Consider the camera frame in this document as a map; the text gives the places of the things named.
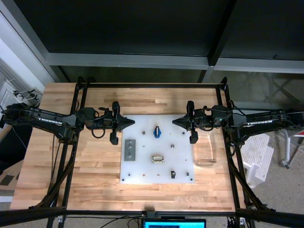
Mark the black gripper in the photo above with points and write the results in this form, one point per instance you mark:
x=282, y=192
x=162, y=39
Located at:
x=192, y=122
x=115, y=123

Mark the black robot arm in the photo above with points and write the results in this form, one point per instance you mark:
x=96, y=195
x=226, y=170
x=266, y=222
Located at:
x=47, y=120
x=256, y=122

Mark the white taskboard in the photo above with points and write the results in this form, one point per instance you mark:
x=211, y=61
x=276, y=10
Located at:
x=145, y=164

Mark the blue clamp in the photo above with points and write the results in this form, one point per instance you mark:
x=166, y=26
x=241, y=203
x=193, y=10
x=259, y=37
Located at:
x=156, y=135

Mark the grey metal plate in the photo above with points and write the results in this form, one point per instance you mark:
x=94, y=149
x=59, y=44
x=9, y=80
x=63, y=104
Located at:
x=133, y=150

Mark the clear plastic tub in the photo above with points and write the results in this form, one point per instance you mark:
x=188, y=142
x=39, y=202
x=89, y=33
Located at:
x=205, y=152

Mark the beige connector housing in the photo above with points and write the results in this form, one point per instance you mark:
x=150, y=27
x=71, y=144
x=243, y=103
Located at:
x=158, y=159

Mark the black connector socket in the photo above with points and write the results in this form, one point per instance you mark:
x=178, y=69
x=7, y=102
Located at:
x=173, y=174

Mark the grey metal beam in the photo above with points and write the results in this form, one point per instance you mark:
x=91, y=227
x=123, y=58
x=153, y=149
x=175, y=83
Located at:
x=130, y=60

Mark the white plastic step stool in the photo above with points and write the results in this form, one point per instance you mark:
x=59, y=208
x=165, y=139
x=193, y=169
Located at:
x=257, y=154

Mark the laptop screen with blue edge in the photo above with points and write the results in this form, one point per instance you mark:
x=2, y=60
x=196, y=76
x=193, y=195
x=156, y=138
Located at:
x=174, y=224

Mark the white power strip with plugs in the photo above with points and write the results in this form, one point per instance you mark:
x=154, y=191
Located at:
x=23, y=95

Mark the cardboard box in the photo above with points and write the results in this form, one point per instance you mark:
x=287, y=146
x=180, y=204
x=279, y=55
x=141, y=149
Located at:
x=9, y=175

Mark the black metal frame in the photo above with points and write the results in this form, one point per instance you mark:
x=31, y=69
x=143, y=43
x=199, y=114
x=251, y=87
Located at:
x=147, y=85

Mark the white metal chair frame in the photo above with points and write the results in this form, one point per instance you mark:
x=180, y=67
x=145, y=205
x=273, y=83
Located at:
x=287, y=147

